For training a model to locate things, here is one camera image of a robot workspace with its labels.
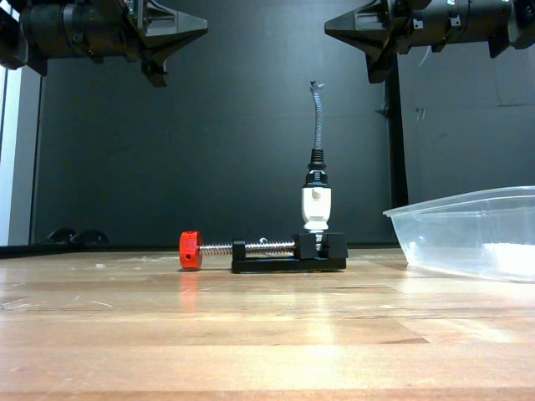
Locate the black clamp with red knob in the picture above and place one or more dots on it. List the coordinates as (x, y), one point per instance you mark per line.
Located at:
(288, 264)

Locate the white receptacle socket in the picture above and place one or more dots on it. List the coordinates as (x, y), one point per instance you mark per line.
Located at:
(316, 209)

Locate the clear plastic tub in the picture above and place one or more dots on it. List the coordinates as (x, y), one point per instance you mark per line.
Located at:
(418, 234)

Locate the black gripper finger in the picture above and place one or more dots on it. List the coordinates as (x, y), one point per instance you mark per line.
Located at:
(365, 48)
(347, 26)
(188, 24)
(175, 44)

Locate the black curved frame bracket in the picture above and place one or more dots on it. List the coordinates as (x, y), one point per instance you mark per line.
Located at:
(62, 236)
(93, 237)

